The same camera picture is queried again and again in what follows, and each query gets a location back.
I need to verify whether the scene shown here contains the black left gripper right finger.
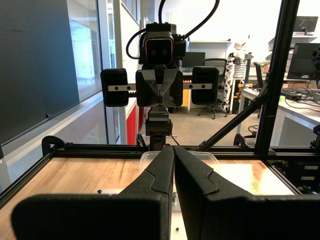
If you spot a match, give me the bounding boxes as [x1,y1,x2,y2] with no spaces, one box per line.
[174,146,320,240]

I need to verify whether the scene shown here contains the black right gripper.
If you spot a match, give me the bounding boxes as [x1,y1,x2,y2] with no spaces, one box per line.
[100,64,220,108]

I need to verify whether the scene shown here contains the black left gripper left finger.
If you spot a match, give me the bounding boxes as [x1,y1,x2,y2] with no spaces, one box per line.
[11,145,175,240]

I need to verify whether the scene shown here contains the white taskboard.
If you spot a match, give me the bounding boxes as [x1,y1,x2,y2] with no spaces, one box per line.
[92,187,189,240]

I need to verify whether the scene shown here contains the yellow cabinet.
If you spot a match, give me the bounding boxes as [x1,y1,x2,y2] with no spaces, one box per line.
[180,88,191,108]

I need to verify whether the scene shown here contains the red cabinet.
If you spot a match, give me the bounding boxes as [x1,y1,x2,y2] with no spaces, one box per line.
[126,98,145,146]

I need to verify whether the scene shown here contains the small black monitor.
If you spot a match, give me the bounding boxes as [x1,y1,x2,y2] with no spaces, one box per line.
[181,51,206,69]

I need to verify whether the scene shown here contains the white desk partition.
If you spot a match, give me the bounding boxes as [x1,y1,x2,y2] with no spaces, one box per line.
[187,39,232,76]

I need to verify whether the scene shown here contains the clear plastic tub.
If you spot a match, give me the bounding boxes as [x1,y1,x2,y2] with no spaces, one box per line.
[139,149,221,174]

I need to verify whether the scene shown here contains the white black lattice structure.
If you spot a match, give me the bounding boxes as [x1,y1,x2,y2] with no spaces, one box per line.
[226,48,251,115]

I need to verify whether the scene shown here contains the black box white labels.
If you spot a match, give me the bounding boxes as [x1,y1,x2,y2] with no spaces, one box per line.
[292,159,320,193]

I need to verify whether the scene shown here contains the white desk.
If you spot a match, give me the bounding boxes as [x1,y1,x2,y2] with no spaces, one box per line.
[236,87,320,147]

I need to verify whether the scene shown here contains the large black monitor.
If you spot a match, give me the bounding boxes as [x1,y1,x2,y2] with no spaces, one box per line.
[286,42,320,81]

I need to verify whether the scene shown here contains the black monitor on shelf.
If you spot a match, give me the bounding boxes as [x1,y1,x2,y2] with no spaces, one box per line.
[293,16,319,36]

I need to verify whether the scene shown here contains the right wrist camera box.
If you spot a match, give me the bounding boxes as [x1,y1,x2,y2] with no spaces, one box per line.
[144,32,175,66]

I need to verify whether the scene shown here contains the black looping arm cable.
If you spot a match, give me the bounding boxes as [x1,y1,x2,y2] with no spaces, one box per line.
[158,0,221,38]
[125,27,148,60]

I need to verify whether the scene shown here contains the black aluminium frame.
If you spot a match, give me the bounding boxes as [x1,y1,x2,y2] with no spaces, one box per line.
[0,0,320,201]

